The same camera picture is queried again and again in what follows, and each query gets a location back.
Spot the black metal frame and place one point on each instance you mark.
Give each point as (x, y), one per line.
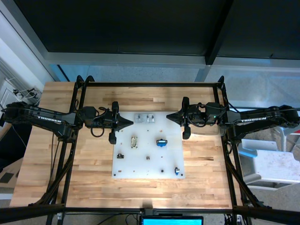
(150, 84)

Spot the clear plastic tub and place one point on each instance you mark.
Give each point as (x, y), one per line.
(204, 134)

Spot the beige connector housing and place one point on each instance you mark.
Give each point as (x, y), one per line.
(134, 142)

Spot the blue laptop screen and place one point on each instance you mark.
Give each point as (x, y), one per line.
(172, 221)

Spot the cardboard box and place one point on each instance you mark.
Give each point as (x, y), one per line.
(8, 168)

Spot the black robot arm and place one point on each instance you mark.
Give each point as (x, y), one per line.
(47, 117)
(253, 120)

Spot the silver metal clamp block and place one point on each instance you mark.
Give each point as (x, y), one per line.
(144, 118)

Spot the white plastic board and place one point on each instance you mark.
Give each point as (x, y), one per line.
(140, 168)

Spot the small metal socket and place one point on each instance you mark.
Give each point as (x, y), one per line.
(147, 158)

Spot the white plastic bin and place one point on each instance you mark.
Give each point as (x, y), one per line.
(274, 164)

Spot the small black connector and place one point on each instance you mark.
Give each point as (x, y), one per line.
(120, 155)

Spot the blue rj45 socket holder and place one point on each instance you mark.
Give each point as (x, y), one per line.
(175, 173)

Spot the blue d-sub connector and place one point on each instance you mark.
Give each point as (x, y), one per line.
(161, 142)

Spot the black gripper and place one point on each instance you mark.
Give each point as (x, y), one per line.
(110, 120)
(194, 117)

